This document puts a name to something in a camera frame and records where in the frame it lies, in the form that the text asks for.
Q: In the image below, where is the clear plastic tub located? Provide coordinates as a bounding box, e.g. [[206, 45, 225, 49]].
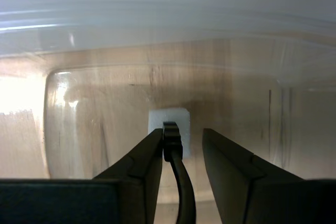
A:
[[0, 0, 336, 224]]

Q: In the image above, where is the white foam block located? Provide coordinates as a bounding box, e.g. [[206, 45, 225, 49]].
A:
[[148, 108, 191, 159]]

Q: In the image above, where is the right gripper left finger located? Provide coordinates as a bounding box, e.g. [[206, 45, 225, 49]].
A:
[[0, 126, 165, 224]]

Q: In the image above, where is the black USB connector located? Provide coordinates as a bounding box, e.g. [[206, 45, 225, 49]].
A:
[[162, 121, 197, 224]]

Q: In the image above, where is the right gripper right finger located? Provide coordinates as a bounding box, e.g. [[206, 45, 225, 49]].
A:
[[203, 128, 336, 224]]

